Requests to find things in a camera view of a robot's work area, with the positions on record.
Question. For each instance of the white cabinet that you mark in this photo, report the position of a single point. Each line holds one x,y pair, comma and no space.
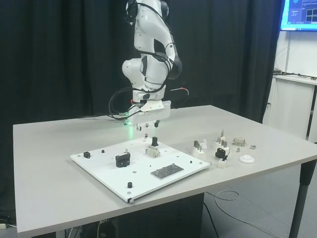
289,106

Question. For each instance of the blue screen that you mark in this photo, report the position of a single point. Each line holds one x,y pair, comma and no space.
299,15

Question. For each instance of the white power strip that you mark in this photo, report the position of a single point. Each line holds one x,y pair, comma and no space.
2,226

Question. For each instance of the white holder with round holes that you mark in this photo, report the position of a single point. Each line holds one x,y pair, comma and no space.
218,145

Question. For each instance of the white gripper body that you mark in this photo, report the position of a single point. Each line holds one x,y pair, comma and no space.
158,114

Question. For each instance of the black D-SUB plug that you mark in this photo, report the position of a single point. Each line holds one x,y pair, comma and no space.
220,153

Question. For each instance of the metal square peg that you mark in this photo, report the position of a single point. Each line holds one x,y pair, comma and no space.
196,144

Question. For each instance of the white holder with square holes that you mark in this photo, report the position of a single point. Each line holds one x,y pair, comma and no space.
198,153

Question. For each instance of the white task board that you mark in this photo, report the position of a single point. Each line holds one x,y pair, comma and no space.
104,173

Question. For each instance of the metal round peg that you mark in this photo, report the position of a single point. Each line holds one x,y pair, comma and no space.
225,143

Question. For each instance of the white large gear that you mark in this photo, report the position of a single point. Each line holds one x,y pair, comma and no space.
247,159

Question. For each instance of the white small gear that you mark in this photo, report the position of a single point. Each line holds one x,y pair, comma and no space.
204,142

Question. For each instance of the black curtains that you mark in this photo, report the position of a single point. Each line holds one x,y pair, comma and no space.
49,49

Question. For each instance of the black table leg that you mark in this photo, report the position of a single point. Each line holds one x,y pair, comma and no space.
303,193

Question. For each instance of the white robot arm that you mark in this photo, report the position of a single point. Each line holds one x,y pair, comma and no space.
148,44

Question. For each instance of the small white plug holder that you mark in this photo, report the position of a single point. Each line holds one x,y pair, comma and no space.
221,163

